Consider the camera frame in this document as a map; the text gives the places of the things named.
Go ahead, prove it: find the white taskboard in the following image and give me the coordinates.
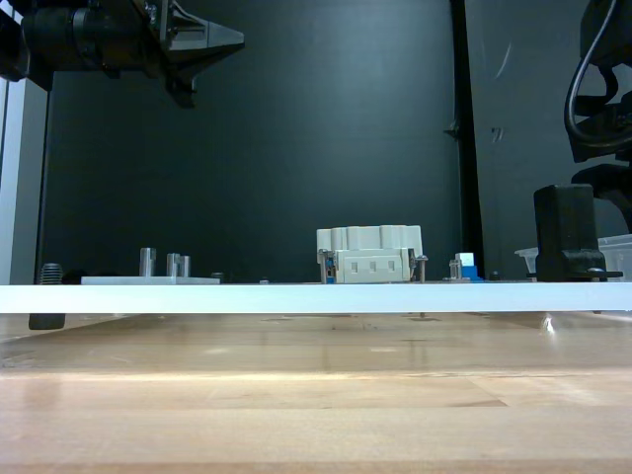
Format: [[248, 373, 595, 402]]
[[0, 283, 632, 317]]

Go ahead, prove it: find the clear plastic tub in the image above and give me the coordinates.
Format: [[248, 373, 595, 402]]
[[513, 234, 632, 277]]

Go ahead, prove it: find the black USB socket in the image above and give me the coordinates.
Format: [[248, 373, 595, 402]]
[[525, 184, 624, 283]]

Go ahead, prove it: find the grey metal peg plate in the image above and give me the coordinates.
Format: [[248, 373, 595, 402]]
[[81, 248, 221, 286]]

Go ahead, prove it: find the beige connector housing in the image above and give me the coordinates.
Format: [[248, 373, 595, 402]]
[[315, 224, 430, 285]]

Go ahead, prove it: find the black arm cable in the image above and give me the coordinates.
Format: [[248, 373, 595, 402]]
[[564, 0, 616, 144]]

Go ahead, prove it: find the small blue white mount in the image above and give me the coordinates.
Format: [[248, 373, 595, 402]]
[[454, 250, 481, 282]]

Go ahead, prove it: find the grey metal wall frame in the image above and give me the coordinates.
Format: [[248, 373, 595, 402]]
[[0, 77, 50, 286]]

